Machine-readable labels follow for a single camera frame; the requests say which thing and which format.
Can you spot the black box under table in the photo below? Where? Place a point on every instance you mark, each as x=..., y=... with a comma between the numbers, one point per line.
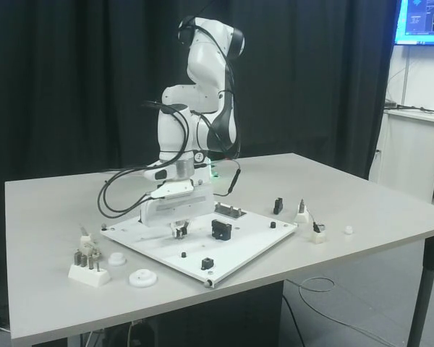
x=202, y=318

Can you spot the white small gear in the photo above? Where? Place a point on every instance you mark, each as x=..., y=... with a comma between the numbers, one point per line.
x=348, y=229

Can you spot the white peg holder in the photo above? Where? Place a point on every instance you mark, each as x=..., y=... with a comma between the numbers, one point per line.
x=301, y=216
x=88, y=279

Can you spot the black table leg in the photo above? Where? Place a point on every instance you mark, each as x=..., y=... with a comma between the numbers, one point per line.
x=428, y=289

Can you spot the white large gear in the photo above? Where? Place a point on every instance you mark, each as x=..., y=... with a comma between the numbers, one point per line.
x=143, y=279

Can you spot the flat white mount plate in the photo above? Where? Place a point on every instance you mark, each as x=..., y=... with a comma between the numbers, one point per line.
x=173, y=188

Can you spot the large metal round peg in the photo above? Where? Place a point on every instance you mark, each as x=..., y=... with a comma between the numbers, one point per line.
x=302, y=206

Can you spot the metal BNC plug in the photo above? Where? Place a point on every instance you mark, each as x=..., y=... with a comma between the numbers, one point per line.
x=179, y=235

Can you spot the black USB plug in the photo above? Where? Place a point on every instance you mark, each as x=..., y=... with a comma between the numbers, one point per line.
x=315, y=227

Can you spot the black curtain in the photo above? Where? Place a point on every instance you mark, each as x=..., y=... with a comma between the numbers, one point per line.
x=76, y=72

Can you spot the black D-SUB plug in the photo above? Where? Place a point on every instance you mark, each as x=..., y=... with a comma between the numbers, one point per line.
x=278, y=205

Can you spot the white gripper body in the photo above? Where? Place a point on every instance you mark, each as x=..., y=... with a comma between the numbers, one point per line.
x=181, y=213

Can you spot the small white camera box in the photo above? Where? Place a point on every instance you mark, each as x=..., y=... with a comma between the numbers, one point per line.
x=159, y=174

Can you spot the blue screen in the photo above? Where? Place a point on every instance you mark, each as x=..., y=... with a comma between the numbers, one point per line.
x=423, y=21

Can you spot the small white plug holder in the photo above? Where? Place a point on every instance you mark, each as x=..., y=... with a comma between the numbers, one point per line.
x=85, y=239
x=318, y=237

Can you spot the large metal square peg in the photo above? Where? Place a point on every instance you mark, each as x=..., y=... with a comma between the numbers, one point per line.
x=76, y=259

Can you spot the clear Ethernet plug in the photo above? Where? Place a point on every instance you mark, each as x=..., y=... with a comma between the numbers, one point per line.
x=82, y=228

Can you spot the medium metal square peg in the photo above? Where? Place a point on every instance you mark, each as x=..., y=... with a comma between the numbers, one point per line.
x=83, y=259

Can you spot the small metal square peg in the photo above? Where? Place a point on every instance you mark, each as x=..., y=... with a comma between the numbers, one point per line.
x=91, y=263

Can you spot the white medium gear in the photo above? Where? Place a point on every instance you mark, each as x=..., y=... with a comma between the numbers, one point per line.
x=116, y=259

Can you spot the grey waterproof plug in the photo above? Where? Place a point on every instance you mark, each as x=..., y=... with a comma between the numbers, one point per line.
x=88, y=250

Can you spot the thin metal square peg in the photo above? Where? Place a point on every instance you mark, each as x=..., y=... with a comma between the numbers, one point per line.
x=98, y=265

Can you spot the white task board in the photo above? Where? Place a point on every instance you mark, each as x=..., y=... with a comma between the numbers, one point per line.
x=238, y=246

